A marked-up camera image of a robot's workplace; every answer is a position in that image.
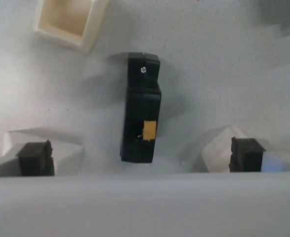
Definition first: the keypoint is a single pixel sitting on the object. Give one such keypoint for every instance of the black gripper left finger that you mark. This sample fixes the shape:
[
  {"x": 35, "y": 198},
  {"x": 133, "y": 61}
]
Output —
[{"x": 35, "y": 160}]

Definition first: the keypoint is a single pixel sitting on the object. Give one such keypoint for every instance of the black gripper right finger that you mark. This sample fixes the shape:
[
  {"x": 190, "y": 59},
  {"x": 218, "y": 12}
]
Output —
[{"x": 247, "y": 155}]

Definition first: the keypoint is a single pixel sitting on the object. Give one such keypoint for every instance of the white tall holder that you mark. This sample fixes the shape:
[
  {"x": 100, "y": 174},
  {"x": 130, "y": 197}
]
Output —
[{"x": 68, "y": 158}]

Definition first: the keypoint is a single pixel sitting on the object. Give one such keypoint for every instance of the black D-SUB plug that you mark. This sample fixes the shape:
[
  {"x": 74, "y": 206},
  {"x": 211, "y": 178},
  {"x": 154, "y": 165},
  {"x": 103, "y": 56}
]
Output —
[{"x": 137, "y": 111}]

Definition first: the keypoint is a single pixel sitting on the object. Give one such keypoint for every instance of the white open box holder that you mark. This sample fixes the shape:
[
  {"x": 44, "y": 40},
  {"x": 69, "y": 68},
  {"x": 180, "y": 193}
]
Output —
[{"x": 63, "y": 14}]

